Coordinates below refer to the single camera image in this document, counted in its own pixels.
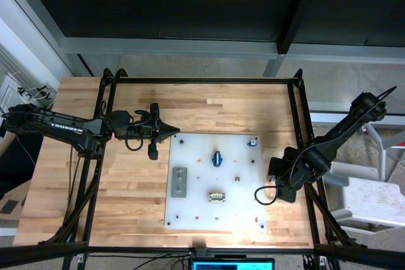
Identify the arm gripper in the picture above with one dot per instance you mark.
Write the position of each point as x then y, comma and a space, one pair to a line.
288, 175
154, 131

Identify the blue connector with silver cylinder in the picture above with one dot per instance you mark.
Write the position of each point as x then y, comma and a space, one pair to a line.
217, 159

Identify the beige connector base housing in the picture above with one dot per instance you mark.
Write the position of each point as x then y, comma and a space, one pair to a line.
216, 197

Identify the small blue socket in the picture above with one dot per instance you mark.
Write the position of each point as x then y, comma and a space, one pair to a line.
252, 143

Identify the small metal clamp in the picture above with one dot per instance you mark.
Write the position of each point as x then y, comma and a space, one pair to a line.
238, 179

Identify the grey metal plate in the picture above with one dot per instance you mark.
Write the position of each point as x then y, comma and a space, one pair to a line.
179, 181

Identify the white plastic board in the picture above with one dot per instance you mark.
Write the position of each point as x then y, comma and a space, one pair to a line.
202, 206

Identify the white plastic chair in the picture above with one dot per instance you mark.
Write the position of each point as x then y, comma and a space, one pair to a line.
370, 197

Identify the blue-edged screen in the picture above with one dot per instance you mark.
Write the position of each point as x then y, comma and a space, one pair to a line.
231, 265

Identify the black metal frame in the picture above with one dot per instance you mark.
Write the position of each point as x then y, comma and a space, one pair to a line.
190, 79

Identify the small black camera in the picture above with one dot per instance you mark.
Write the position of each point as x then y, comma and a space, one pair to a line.
200, 248

